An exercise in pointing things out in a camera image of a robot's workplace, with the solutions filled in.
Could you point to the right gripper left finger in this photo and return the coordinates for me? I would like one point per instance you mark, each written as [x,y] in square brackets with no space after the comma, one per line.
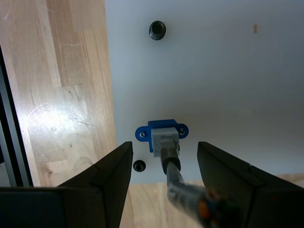
[95,194]

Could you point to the white task board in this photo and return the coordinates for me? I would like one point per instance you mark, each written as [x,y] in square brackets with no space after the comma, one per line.
[225,83]

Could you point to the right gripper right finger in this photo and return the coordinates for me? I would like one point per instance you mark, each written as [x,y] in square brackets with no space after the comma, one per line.
[261,202]

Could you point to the small blue socket block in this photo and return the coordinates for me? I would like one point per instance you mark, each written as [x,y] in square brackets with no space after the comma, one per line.
[161,123]

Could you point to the black frame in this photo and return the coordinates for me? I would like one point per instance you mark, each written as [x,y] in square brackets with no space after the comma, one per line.
[9,133]

